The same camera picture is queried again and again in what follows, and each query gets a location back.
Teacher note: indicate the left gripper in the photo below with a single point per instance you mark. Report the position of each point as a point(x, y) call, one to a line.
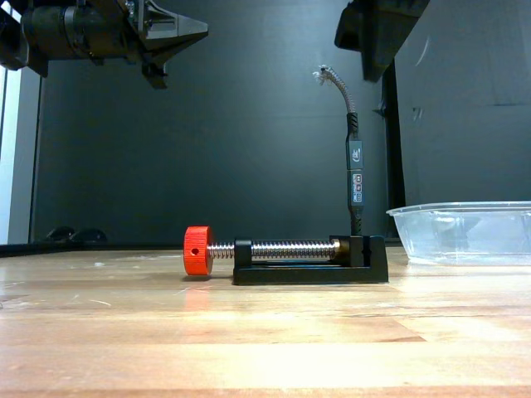
point(108, 37)

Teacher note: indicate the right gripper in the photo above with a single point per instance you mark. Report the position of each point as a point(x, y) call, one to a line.
point(381, 29)

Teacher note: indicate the clear plastic container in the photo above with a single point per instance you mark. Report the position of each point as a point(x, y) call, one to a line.
point(456, 236)

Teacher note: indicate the black clamp with red knob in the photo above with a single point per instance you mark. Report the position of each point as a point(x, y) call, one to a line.
point(311, 273)

